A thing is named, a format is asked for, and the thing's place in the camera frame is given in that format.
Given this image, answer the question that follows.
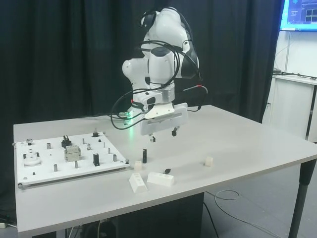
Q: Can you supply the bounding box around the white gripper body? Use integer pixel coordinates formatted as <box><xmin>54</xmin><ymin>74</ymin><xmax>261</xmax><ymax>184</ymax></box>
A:
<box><xmin>140</xmin><ymin>103</ymin><xmax>190</xmax><ymax>136</ymax></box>

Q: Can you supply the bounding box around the long white peg holder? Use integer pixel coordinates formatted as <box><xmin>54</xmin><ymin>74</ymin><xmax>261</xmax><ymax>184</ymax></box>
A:
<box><xmin>128</xmin><ymin>172</ymin><xmax>150</xmax><ymax>194</ymax></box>
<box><xmin>147</xmin><ymin>171</ymin><xmax>175</xmax><ymax>187</ymax></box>

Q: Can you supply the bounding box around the black Ethernet plug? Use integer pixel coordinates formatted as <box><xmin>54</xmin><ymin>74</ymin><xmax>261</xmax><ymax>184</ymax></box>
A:
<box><xmin>60</xmin><ymin>135</ymin><xmax>72</xmax><ymax>148</ymax></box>

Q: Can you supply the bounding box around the white task board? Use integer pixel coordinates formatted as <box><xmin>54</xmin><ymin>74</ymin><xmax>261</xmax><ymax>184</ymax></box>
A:
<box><xmin>12</xmin><ymin>130</ymin><xmax>131</xmax><ymax>190</ymax></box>

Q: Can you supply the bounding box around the white cabinet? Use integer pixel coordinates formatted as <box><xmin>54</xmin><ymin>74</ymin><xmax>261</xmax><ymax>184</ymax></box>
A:
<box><xmin>262</xmin><ymin>73</ymin><xmax>317</xmax><ymax>144</ymax></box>

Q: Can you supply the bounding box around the white large gear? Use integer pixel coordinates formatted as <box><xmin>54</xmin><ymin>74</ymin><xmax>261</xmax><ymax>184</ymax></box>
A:
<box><xmin>23</xmin><ymin>153</ymin><xmax>42</xmax><ymax>167</ymax></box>

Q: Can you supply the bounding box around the black curtain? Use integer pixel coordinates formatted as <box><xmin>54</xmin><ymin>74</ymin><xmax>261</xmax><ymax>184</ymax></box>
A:
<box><xmin>0</xmin><ymin>0</ymin><xmax>283</xmax><ymax>219</ymax></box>

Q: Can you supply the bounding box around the grey table leg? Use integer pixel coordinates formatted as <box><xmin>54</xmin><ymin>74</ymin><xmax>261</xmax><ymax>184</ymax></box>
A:
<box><xmin>289</xmin><ymin>158</ymin><xmax>314</xmax><ymax>238</ymax></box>

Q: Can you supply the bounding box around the blue screen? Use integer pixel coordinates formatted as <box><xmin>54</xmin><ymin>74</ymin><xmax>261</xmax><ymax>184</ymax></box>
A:
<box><xmin>280</xmin><ymin>0</ymin><xmax>317</xmax><ymax>32</ymax></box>

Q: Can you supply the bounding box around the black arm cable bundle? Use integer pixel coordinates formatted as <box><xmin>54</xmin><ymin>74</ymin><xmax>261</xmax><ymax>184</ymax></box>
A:
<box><xmin>110</xmin><ymin>9</ymin><xmax>206</xmax><ymax>129</ymax></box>

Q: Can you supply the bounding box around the black base cable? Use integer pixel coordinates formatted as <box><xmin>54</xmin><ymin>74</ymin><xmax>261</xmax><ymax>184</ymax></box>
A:
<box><xmin>81</xmin><ymin>113</ymin><xmax>123</xmax><ymax>119</ymax></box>

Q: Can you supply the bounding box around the grey floor cable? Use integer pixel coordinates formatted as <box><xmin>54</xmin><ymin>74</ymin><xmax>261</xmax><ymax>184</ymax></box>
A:
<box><xmin>214</xmin><ymin>189</ymin><xmax>294</xmax><ymax>225</ymax></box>

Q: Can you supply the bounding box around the black floor cable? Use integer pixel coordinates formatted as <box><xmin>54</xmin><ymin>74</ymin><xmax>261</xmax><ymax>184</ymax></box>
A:
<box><xmin>203</xmin><ymin>202</ymin><xmax>220</xmax><ymax>238</ymax></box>

